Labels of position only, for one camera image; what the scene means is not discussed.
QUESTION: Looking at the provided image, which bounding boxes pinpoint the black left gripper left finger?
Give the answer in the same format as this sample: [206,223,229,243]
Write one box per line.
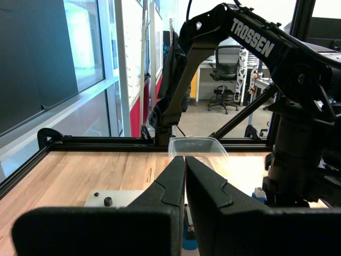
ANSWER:
[11,156,186,256]

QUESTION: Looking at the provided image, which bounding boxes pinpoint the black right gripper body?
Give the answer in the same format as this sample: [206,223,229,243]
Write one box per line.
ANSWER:
[262,153,341,209]

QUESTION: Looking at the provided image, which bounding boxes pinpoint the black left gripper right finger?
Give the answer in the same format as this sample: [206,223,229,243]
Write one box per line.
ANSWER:
[185,156,341,256]

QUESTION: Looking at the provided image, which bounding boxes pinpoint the small blue white block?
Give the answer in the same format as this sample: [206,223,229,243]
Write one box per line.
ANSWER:
[251,187,267,205]

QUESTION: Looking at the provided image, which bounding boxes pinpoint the white task board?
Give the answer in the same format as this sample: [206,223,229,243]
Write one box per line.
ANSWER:
[84,183,267,251]

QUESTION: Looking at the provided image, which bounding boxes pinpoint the blue block with black top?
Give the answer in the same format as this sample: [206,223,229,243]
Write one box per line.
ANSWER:
[183,204,198,251]

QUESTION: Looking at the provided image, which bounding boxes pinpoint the clear plastic tub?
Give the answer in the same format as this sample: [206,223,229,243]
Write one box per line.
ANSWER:
[167,136,230,174]

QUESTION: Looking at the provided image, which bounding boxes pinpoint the white lattice stand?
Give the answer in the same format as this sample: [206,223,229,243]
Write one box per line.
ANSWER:
[236,47,261,106]

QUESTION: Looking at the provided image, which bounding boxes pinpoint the black office chair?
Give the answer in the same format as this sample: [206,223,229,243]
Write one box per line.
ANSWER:
[207,44,242,115]

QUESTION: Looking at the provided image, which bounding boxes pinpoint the black monitor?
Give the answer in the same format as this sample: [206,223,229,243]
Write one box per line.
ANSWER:
[303,17,341,50]

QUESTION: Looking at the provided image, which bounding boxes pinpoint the black aluminium table frame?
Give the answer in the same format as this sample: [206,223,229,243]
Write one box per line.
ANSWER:
[0,0,316,199]

